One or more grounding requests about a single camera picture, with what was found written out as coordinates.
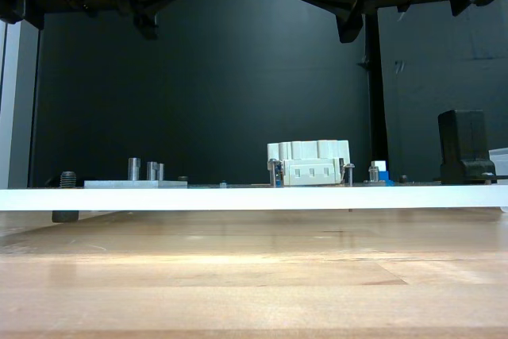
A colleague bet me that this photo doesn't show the tall silver metal peg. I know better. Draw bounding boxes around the tall silver metal peg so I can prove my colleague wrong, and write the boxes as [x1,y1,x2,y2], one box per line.
[127,157,143,182]

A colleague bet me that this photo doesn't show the white taskboard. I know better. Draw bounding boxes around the white taskboard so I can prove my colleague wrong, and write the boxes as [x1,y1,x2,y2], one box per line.
[0,183,508,213]

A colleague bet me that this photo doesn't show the black connector housing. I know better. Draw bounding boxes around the black connector housing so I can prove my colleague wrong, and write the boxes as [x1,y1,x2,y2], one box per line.
[434,107,499,186]

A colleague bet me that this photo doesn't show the grey metal peg plate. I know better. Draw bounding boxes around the grey metal peg plate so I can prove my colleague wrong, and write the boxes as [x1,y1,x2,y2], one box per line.
[83,179,188,189]

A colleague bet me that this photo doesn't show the black wall post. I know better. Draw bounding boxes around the black wall post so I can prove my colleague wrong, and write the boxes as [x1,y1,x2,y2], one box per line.
[360,13,391,175]

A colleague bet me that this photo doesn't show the beige multi-pin connector housing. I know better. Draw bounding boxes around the beige multi-pin connector housing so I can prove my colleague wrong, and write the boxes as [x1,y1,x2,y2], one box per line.
[266,139,356,188]

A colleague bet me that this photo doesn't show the blue white bracket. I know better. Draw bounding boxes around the blue white bracket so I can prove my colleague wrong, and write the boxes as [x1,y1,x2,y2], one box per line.
[375,159,393,186]

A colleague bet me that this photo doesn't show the clear plastic tub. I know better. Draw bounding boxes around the clear plastic tub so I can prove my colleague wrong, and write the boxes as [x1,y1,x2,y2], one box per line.
[488,148,508,178]

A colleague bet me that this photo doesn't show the black board foot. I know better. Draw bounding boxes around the black board foot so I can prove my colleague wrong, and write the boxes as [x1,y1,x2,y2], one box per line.
[51,210,79,224]

